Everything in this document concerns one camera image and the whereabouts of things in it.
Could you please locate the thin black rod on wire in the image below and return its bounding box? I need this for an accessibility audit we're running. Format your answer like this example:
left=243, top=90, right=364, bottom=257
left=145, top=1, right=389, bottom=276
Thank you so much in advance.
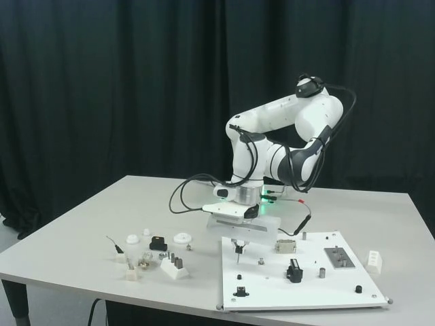
left=277, top=198, right=313, bottom=236

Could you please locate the white square peg holder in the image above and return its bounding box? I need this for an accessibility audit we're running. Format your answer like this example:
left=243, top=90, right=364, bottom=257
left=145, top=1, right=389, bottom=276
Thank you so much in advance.
left=160, top=259, right=190, bottom=280

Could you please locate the black curtain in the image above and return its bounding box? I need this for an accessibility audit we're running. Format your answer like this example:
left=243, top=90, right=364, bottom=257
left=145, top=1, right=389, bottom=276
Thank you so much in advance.
left=0, top=0, right=435, bottom=240

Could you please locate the white task board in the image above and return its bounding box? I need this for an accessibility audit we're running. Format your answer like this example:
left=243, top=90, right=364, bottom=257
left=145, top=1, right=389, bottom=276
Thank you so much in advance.
left=216, top=230, right=394, bottom=312

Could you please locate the black cable under table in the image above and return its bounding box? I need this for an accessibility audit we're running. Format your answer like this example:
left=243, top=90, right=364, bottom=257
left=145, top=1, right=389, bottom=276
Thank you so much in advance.
left=88, top=297, right=105, bottom=326

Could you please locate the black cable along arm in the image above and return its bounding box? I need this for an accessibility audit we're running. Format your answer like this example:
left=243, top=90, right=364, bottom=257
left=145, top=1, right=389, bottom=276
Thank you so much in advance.
left=228, top=75, right=357, bottom=193

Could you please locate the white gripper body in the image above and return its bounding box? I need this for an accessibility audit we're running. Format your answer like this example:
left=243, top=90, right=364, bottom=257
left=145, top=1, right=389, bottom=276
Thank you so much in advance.
left=205, top=213, right=283, bottom=245

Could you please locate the black base cable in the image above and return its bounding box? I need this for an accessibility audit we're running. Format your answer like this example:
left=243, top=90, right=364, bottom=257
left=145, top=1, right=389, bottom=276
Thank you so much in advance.
left=263, top=185, right=288, bottom=204

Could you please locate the black looped wrist cable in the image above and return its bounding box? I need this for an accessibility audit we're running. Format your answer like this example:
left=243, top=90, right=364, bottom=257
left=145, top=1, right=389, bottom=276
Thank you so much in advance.
left=168, top=173, right=236, bottom=215

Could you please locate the black plug with short cable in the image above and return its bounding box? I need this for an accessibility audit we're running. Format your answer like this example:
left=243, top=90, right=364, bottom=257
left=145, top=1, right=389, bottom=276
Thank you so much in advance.
left=105, top=235, right=125, bottom=255

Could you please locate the black table leg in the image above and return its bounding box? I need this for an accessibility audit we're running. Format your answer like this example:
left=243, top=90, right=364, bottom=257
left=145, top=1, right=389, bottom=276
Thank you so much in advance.
left=1, top=278, right=29, bottom=326

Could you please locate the clear Ethernet plug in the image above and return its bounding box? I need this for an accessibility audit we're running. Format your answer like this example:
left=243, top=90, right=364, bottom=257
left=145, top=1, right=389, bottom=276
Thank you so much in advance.
left=137, top=253, right=154, bottom=270

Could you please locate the white round peg holder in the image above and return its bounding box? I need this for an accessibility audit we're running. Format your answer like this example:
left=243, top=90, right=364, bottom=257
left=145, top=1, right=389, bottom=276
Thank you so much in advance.
left=364, top=249, right=384, bottom=274

